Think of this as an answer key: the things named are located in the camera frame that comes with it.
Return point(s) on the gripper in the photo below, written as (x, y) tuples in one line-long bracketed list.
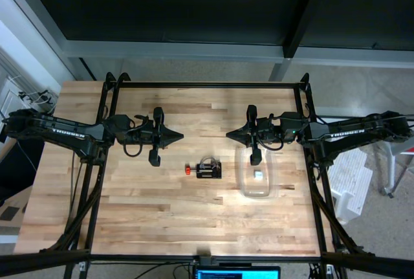
[(147, 136), (266, 131)]

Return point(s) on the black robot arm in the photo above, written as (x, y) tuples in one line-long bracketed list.
[(64, 131), (346, 133)]

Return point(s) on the small white block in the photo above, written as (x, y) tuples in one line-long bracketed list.
[(257, 174)]

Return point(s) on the black clamp with red knob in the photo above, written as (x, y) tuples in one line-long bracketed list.
[(208, 173)]

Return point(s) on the clear plastic tub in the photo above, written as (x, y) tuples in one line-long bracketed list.
[(258, 191)]

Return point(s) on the laptop screen with blue edge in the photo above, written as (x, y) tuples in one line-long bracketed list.
[(236, 274)]

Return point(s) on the white power strip with plugs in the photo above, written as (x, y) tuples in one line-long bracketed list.
[(35, 97)]

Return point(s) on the brown cardboard box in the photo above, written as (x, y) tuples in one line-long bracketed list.
[(16, 203)]

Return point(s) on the small black fixed camera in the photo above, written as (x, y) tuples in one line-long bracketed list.
[(204, 257)]

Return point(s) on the grey metal chair frame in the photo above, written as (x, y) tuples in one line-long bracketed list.
[(389, 169)]

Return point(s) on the black metal frame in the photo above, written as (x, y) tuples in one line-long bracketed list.
[(42, 260)]

